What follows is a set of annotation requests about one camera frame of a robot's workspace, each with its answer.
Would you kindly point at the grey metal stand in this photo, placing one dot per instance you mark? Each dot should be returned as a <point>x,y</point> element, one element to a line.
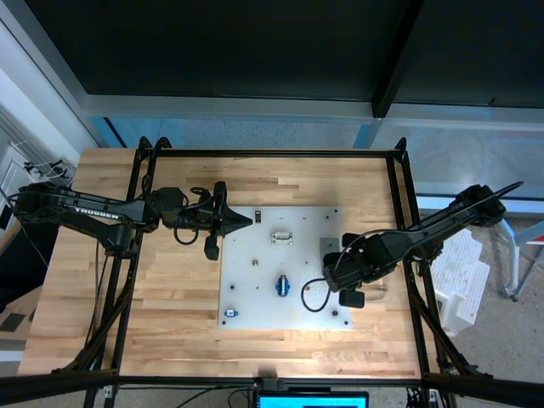
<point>513,263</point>

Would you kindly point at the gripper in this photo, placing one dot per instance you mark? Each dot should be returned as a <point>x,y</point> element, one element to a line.
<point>352,298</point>
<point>217,212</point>

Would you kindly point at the blue block holder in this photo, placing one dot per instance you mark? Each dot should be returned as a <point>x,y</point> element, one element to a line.
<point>236,314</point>

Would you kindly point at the clear plastic tub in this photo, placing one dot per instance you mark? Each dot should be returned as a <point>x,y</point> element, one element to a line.
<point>376,295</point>

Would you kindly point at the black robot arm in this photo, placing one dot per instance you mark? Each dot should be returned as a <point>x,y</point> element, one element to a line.
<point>425,231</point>
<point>85,210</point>

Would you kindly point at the white foam block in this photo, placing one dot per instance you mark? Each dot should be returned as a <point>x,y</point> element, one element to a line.
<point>459,289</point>

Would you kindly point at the black rectangular socket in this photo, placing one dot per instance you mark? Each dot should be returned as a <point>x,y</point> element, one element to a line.
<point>258,217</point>

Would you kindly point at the black aluminium table frame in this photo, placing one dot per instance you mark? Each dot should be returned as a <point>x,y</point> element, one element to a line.
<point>272,154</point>

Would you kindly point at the screen with blue edge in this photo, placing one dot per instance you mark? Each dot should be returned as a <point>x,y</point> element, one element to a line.
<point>310,401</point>

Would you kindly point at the blue connector mount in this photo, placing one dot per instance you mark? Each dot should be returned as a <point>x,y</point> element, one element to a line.
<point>277,289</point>

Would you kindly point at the red sign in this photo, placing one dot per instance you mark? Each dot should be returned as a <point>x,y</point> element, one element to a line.
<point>537,238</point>

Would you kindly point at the grey metal plate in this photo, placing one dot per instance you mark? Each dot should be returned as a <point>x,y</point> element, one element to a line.
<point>328,246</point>

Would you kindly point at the white task board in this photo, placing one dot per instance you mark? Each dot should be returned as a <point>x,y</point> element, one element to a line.
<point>255,306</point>

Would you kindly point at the brown cardboard box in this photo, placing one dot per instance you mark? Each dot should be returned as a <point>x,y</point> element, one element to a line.
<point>17,302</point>

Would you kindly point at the black table-level camera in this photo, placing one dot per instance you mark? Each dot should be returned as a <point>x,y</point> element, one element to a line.
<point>272,384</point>

